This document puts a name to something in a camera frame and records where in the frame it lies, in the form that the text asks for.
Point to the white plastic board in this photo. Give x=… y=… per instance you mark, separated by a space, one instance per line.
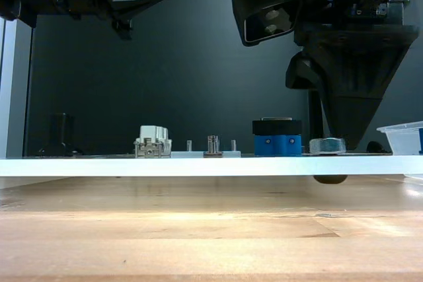
x=165 y=166

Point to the clear plastic tub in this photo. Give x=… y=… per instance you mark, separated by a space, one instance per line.
x=403 y=140

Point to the small black connector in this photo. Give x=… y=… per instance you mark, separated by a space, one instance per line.
x=61 y=133

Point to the blue and black connector socket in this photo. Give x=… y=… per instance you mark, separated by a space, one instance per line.
x=277 y=140

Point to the beige multi-pin connector housing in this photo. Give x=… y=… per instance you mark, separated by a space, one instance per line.
x=152 y=140

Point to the black wall post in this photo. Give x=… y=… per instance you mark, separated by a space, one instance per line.
x=315 y=120

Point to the small silver connector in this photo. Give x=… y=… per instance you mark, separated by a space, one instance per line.
x=213 y=146

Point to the silver M12 hex nut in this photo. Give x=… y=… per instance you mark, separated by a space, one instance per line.
x=325 y=146

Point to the silver post screw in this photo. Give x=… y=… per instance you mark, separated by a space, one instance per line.
x=188 y=146
x=233 y=146

